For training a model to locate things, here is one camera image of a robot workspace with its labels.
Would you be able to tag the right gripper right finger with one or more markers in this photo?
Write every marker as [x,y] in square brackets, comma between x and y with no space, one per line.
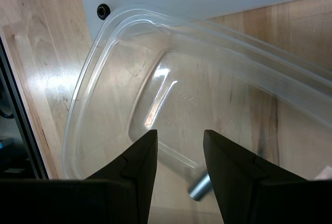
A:
[228,172]

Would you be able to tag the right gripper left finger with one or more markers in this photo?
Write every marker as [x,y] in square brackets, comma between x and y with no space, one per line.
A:
[140,172]

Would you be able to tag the large steel cylinder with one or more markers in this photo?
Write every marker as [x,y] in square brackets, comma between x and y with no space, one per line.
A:
[199,186]

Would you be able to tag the clear plastic tub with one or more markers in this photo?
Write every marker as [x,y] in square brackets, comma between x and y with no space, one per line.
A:
[207,78]

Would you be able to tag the black board screw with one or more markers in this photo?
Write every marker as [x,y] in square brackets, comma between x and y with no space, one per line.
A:
[103,10]

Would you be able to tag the black aluminium frame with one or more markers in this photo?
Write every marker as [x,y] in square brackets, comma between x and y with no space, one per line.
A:
[18,110]

